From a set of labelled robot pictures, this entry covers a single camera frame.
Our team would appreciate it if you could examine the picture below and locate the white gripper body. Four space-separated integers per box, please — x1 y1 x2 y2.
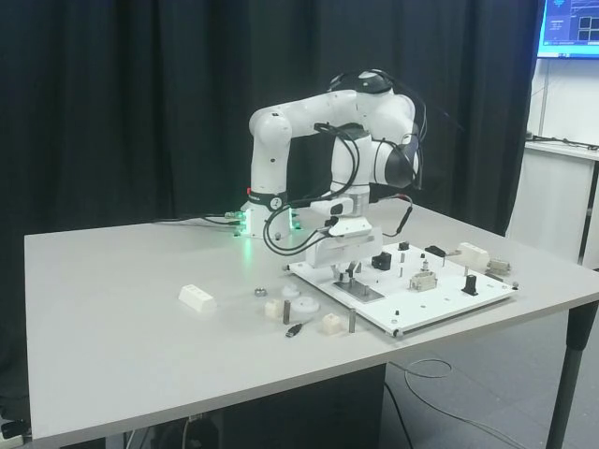
306 227 381 271

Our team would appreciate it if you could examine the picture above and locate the white task board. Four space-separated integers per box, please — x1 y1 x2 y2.
282 240 520 339

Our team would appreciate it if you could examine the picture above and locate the large white plug holder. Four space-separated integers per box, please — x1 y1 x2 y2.
457 241 491 269

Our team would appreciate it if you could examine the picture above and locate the long white holder block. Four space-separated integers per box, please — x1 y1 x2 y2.
178 282 219 311

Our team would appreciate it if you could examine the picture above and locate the black table leg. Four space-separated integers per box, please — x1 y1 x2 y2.
546 298 599 449

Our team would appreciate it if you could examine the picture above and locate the black curtain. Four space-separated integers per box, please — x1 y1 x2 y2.
0 0 549 422

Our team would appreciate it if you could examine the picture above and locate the blue screen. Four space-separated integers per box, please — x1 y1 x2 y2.
535 0 599 60

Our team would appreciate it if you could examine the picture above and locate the thin black rod on wire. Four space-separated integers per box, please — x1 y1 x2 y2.
373 192 415 235

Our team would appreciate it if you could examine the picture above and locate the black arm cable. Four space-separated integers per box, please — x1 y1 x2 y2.
260 121 362 256
327 68 430 191

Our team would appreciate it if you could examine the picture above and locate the black base cable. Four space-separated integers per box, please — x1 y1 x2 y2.
153 212 245 226

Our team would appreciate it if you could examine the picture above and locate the grey floor cable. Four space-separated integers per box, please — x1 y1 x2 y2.
401 357 559 442

